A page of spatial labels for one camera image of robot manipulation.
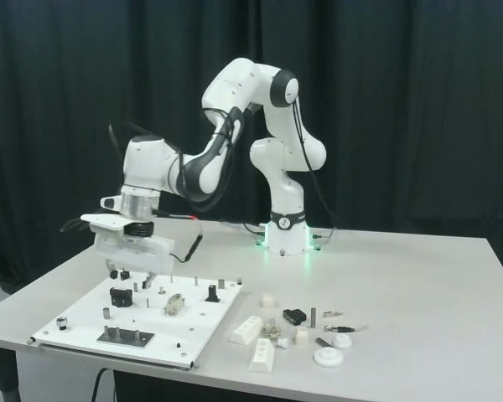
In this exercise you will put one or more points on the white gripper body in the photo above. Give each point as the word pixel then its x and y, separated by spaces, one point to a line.
pixel 142 253

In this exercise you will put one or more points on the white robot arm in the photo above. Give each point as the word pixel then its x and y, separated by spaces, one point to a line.
pixel 285 184

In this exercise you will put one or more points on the thick metal round peg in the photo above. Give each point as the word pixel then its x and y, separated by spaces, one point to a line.
pixel 107 312

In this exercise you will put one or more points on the long white peg holder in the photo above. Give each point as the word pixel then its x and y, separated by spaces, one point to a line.
pixel 246 331

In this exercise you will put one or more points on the dark metal round peg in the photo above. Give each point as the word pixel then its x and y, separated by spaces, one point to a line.
pixel 313 317

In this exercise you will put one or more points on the flat metal square peg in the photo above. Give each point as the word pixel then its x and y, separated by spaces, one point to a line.
pixel 323 342

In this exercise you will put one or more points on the thin black rod red tag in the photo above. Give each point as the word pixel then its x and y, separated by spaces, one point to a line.
pixel 195 248

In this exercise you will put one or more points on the white task board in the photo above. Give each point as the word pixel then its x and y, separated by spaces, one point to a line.
pixel 180 331

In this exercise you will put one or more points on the small white cube holder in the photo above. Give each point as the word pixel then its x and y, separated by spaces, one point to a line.
pixel 268 300

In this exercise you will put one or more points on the metal Ethernet plug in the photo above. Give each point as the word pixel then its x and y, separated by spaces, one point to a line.
pixel 272 328

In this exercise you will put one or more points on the white holder with holes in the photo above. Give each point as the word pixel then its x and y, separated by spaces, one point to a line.
pixel 261 358

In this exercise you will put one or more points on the white small gear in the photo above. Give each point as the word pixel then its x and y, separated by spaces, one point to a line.
pixel 282 343

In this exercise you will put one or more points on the black D-SUB plug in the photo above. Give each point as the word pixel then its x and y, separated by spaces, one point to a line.
pixel 294 316

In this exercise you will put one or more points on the dark table leg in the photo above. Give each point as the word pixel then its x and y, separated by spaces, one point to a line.
pixel 0 372

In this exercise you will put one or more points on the white square plug holder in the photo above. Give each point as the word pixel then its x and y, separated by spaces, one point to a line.
pixel 302 336

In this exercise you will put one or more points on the silver USB plug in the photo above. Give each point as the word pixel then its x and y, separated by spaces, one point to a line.
pixel 331 313

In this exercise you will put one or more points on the white large gear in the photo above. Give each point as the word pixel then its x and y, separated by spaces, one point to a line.
pixel 328 359

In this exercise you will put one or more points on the white medium gear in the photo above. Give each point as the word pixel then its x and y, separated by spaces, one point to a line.
pixel 343 342

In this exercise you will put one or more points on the black curtain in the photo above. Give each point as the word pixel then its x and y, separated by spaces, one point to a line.
pixel 402 104

